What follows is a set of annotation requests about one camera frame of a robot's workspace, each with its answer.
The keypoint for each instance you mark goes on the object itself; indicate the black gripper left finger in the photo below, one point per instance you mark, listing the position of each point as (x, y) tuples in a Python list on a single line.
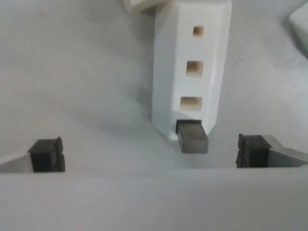
[(47, 157)]

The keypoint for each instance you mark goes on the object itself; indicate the white task board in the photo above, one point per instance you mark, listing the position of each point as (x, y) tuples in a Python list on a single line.
[(299, 26)]

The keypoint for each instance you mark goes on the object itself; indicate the metal square peg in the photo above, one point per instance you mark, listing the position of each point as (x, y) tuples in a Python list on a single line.
[(193, 139)]

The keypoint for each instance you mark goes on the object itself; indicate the white square peg holder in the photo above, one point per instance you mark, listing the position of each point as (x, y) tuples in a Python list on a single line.
[(190, 84)]

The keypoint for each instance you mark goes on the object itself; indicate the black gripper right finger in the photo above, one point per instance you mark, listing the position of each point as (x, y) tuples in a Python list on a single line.
[(252, 154)]

